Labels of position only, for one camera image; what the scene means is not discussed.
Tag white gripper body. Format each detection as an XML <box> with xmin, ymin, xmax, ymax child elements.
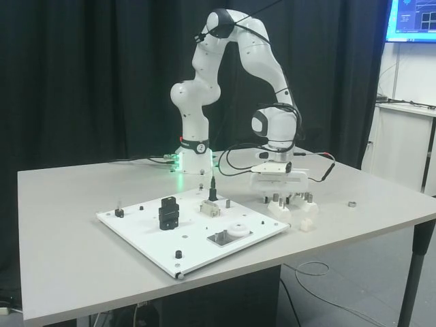
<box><xmin>250</xmin><ymin>170</ymin><xmax>309</xmax><ymax>192</ymax></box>

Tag white large gear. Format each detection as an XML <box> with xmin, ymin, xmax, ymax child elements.
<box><xmin>227</xmin><ymin>222</ymin><xmax>251</xmax><ymax>238</ymax></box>

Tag white peg holder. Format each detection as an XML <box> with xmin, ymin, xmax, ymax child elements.
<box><xmin>292</xmin><ymin>200</ymin><xmax>320</xmax><ymax>218</ymax></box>
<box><xmin>266</xmin><ymin>200</ymin><xmax>292</xmax><ymax>223</ymax></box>

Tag black D-SUB plug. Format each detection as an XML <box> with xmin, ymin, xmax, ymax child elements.
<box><xmin>157</xmin><ymin>196</ymin><xmax>181</xmax><ymax>232</ymax></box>

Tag white cabinet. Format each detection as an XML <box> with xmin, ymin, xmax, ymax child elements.
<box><xmin>360</xmin><ymin>101</ymin><xmax>436</xmax><ymax>198</ymax></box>

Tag black box under table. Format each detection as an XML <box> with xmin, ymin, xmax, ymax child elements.
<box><xmin>149</xmin><ymin>264</ymin><xmax>284</xmax><ymax>327</ymax></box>

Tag white task board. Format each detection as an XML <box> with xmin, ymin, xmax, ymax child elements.
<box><xmin>95</xmin><ymin>189</ymin><xmax>291</xmax><ymax>281</ymax></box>

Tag dark table leg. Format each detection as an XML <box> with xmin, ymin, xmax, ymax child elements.
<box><xmin>397</xmin><ymin>223</ymin><xmax>428</xmax><ymax>327</ymax></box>

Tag blue screen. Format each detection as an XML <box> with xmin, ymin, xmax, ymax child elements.
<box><xmin>384</xmin><ymin>0</ymin><xmax>436</xmax><ymax>44</ymax></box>

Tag black curtains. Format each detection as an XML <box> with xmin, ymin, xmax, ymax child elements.
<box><xmin>0</xmin><ymin>0</ymin><xmax>396</xmax><ymax>178</ymax></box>

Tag thin black rod on wire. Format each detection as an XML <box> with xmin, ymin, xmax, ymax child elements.
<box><xmin>294</xmin><ymin>151</ymin><xmax>337</xmax><ymax>182</ymax></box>

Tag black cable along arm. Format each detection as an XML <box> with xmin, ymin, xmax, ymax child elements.
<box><xmin>194</xmin><ymin>0</ymin><xmax>305</xmax><ymax>144</ymax></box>

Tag black looped cable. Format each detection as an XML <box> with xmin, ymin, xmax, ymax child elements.
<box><xmin>217</xmin><ymin>142</ymin><xmax>273</xmax><ymax>176</ymax></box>

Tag grey cable on floor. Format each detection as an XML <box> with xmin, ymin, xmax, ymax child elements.
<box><xmin>293</xmin><ymin>260</ymin><xmax>436</xmax><ymax>327</ymax></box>

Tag black cables behind arm foot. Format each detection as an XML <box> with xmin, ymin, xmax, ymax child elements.
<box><xmin>114</xmin><ymin>153</ymin><xmax>180</xmax><ymax>166</ymax></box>

